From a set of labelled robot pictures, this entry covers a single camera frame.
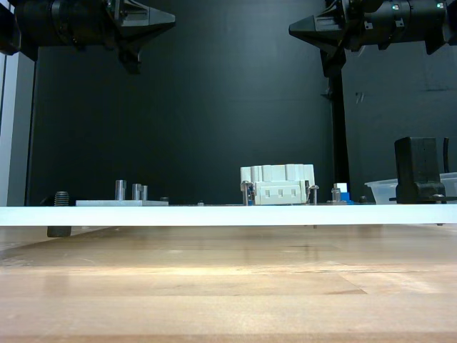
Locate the clear plastic tub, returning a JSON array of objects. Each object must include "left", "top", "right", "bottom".
[{"left": 364, "top": 171, "right": 457, "bottom": 205}]

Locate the black USB socket mount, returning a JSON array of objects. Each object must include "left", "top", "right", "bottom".
[{"left": 388, "top": 135, "right": 457, "bottom": 203}]

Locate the grey metal peg plate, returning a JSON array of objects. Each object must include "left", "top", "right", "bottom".
[{"left": 75, "top": 179, "right": 169, "bottom": 207}]

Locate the beige multi-pin connector housing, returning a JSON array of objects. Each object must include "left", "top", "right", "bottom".
[{"left": 239, "top": 163, "right": 321, "bottom": 207}]

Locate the white task board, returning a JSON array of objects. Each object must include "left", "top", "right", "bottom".
[{"left": 0, "top": 203, "right": 457, "bottom": 227}]

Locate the black room pillar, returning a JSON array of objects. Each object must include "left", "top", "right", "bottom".
[{"left": 320, "top": 49, "right": 351, "bottom": 207}]

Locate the black board foot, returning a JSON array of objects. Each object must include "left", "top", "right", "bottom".
[{"left": 46, "top": 224, "right": 71, "bottom": 238}]

